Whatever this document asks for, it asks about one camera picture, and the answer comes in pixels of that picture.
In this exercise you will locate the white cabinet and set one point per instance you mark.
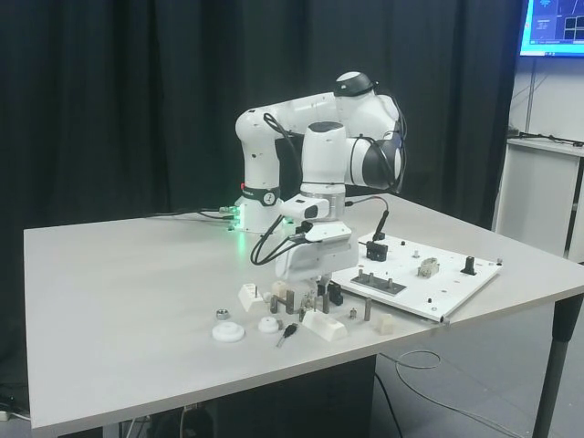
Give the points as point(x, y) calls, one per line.
point(538, 196)

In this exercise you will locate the cream small holder block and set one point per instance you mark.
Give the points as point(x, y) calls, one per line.
point(280, 290)
point(386, 324)

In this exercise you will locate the black curtain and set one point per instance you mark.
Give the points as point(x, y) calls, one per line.
point(114, 91)

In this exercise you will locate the white large gear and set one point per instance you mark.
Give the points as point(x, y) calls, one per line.
point(226, 333)

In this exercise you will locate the blue screen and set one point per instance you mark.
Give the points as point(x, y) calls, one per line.
point(554, 27)

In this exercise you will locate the white peg holder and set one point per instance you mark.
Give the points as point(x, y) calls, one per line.
point(249, 296)
point(326, 326)

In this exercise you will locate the black rod with red tag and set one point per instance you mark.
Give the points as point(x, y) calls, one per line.
point(379, 223)

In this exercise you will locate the small metal bolt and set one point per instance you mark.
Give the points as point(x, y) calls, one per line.
point(352, 314)

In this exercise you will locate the white task board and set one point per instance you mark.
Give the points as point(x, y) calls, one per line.
point(410, 278)

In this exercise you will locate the black table leg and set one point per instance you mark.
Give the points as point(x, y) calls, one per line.
point(554, 365)

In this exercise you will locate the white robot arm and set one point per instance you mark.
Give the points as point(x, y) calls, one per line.
point(257, 159)

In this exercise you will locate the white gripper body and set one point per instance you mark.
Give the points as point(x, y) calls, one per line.
point(317, 260)

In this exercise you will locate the white small gear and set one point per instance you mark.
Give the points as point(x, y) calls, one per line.
point(264, 297)

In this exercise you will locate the flat white mounting plate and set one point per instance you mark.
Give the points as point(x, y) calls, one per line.
point(328, 232)

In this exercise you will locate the metal nut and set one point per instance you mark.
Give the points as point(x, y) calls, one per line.
point(222, 314)

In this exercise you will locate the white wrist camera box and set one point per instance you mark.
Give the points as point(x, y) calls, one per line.
point(303, 207)

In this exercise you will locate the white medium gear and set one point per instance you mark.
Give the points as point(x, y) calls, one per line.
point(268, 325)

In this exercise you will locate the white power strip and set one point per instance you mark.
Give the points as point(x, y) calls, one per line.
point(11, 416)

